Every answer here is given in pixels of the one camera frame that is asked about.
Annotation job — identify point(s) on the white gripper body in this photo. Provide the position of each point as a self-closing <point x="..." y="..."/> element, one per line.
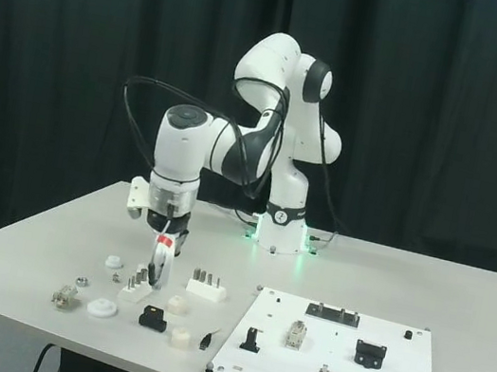
<point x="163" y="260"/>

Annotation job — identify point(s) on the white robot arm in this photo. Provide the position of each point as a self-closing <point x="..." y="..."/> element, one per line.
<point x="291" y="189"/>

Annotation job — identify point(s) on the black D-SUB plug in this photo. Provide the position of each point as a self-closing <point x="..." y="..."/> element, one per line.
<point x="153" y="318"/>

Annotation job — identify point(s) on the metal round peg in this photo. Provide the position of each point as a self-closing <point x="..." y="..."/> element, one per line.
<point x="142" y="275"/>
<point x="137" y="278"/>
<point x="131" y="282"/>

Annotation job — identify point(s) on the metal square peg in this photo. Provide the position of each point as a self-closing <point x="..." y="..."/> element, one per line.
<point x="217" y="283"/>
<point x="204" y="277"/>
<point x="210" y="280"/>
<point x="197" y="275"/>

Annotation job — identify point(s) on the white round peg holder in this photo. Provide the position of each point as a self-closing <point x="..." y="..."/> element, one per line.
<point x="133" y="293"/>

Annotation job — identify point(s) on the white cube plug holder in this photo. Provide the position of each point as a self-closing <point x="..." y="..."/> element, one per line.
<point x="181" y="337"/>
<point x="177" y="306"/>

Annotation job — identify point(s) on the white medium gear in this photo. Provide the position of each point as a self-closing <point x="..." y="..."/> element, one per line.
<point x="114" y="263"/>

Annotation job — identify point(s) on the white square peg holder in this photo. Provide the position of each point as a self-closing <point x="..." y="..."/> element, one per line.
<point x="206" y="291"/>

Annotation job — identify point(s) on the white large gear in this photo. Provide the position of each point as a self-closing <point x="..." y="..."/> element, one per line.
<point x="102" y="308"/>

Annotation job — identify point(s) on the metal hex bolt nut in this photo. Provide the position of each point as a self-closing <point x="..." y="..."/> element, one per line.
<point x="82" y="281"/>

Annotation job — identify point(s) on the black USB plug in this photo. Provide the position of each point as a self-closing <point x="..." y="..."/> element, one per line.
<point x="205" y="341"/>

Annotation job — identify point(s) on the beige metal waterproof plug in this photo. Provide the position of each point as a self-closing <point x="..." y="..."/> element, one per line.
<point x="64" y="298"/>

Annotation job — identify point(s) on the black curtain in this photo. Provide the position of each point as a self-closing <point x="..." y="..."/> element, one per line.
<point x="62" y="42"/>

